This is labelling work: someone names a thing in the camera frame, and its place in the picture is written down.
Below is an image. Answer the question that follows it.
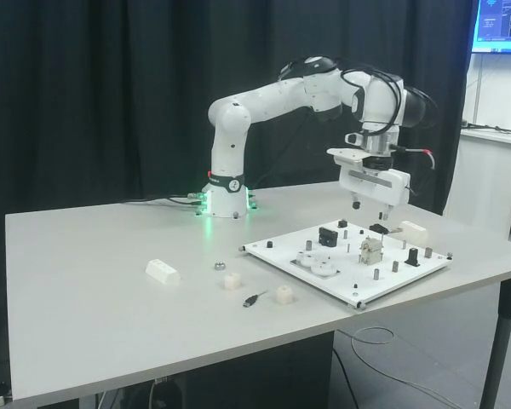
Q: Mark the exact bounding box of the white task board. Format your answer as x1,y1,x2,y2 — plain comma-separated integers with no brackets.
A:
238,218,455,310

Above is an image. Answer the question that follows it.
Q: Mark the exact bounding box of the grey floor cable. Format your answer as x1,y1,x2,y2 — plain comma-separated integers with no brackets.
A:
351,325,511,409

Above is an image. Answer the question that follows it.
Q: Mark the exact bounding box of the black Ethernet plug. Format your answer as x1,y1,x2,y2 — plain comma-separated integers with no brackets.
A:
368,223,404,235

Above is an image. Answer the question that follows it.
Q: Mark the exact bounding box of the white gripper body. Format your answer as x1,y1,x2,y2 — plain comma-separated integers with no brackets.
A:
338,164,411,205

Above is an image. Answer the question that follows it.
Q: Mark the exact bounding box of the black base cable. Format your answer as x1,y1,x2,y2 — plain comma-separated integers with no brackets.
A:
121,193,206,209

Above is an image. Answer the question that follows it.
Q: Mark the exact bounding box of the black USB plug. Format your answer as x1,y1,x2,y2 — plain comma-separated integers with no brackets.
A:
243,289,269,309

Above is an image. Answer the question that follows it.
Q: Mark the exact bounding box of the white large gear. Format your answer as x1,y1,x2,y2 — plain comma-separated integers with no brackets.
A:
310,260,338,279

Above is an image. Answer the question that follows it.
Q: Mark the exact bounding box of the grey waterproof plug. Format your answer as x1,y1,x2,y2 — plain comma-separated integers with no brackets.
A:
357,235,387,268

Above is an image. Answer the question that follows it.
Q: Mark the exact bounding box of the dark table leg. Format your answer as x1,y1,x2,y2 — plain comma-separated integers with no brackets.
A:
487,280,511,409

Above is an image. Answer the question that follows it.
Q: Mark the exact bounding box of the white long holder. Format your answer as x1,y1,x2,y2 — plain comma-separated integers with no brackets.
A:
145,257,184,286
399,220,433,243

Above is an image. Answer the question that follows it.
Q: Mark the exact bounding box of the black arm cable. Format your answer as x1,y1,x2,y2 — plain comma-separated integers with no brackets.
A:
280,57,439,129

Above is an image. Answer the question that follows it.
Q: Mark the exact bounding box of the blue screen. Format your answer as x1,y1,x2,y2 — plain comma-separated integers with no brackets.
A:
471,0,511,55

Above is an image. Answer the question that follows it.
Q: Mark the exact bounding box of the black curtain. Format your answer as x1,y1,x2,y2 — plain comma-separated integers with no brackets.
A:
0,0,481,384

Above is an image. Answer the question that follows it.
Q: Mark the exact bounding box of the white cabinet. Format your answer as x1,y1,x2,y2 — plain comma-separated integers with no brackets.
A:
445,125,511,247

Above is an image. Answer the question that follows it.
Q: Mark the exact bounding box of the black D-SUB plug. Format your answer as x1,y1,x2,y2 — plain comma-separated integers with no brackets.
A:
319,227,339,249

